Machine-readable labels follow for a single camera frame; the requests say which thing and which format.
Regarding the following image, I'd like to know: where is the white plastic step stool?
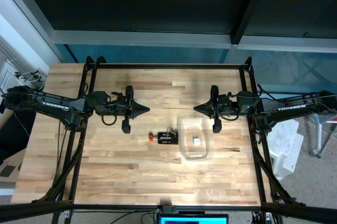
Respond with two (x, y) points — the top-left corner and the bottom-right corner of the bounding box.
(265, 120), (305, 180)

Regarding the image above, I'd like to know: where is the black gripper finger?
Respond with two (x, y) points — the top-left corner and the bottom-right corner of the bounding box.
(193, 98), (213, 109)
(133, 99), (151, 109)
(133, 108), (151, 119)
(193, 108), (214, 119)

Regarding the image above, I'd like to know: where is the clear plastic tub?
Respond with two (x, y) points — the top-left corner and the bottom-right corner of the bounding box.
(179, 117), (213, 162)

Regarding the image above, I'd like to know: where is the black vise with red knob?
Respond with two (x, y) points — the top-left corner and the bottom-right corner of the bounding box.
(148, 130), (180, 146)

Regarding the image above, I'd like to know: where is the small black camera block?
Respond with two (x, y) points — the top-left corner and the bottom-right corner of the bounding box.
(160, 199), (175, 213)

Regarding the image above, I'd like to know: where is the grey metal chair frame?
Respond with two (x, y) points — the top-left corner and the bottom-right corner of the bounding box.
(302, 113), (337, 159)

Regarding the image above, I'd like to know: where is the blue laptop screen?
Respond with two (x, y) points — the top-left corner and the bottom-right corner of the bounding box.
(157, 213), (229, 224)

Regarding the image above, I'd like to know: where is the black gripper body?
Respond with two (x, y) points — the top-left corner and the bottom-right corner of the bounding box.
(210, 85), (240, 134)
(106, 85), (136, 134)

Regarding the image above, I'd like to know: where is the black and white cable bundle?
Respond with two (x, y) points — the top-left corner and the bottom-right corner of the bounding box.
(14, 70), (45, 84)

